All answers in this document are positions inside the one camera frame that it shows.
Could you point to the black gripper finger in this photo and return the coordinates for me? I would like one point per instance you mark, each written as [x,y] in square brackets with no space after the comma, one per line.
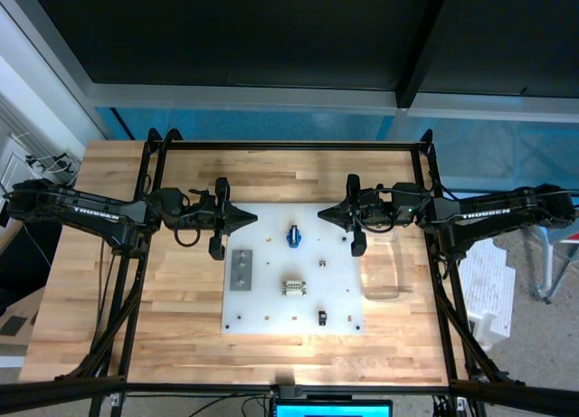
[240,213]
[337,220]
[337,210]
[240,222]

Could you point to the grey connector housing base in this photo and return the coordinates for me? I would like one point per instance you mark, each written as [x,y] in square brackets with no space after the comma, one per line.
[294,295]

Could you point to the small black connector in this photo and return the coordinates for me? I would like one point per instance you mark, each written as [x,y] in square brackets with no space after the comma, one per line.
[322,317]

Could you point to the white foam block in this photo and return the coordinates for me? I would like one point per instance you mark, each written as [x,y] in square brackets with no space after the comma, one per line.
[488,290]

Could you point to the blue laptop screen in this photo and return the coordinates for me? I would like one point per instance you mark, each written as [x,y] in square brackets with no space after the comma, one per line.
[330,410]

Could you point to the brown box with black patches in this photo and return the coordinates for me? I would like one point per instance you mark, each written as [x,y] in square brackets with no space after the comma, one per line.
[27,306]

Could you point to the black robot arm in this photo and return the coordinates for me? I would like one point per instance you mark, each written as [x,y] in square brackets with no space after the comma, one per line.
[484,215]
[97,212]

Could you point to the grey metal plate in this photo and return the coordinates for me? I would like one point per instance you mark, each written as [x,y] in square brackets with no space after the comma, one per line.
[235,286]

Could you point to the clear plastic tub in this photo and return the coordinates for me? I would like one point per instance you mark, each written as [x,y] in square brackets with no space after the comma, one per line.
[382,272]

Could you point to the white task board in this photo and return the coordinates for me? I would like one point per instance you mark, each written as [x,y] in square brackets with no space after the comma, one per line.
[271,299]

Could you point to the silver metal stand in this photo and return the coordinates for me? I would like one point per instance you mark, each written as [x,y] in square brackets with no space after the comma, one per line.
[540,277]

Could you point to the black aluminium frame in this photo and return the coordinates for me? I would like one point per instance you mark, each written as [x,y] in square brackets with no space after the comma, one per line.
[289,145]

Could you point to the blue connector mount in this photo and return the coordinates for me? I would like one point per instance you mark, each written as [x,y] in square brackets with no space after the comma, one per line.
[293,238]

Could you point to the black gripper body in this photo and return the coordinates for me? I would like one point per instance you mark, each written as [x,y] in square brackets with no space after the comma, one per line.
[355,215]
[221,218]

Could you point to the small black camera mount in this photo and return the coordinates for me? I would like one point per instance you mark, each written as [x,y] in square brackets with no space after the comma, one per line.
[288,391]

